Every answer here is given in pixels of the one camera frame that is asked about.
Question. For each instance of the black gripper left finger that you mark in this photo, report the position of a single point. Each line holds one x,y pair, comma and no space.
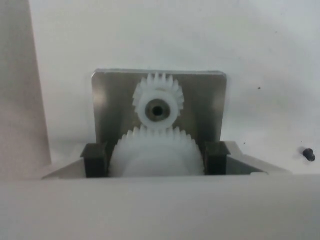
96,162

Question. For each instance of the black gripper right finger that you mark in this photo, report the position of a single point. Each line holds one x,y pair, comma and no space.
215,158

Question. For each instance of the white medium gear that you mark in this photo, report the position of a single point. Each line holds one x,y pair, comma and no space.
155,156

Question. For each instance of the white small gear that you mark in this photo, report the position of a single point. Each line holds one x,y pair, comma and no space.
147,100

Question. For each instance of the small black screw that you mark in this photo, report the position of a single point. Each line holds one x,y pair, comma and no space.
308,155

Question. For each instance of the white task board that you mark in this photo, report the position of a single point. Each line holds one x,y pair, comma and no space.
250,50

